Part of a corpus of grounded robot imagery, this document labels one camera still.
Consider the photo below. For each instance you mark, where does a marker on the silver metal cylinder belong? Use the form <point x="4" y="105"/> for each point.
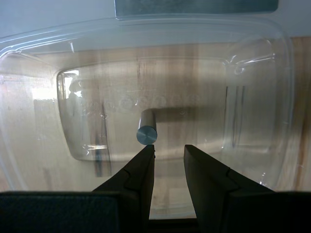
<point x="147" y="134"/>

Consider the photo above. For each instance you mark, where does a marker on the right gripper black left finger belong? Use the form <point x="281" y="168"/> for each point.
<point x="97" y="208"/>

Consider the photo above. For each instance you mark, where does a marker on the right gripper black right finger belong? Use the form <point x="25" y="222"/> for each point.
<point x="230" y="208"/>

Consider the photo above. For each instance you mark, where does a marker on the grey metal block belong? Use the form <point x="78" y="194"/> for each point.
<point x="194" y="6"/>

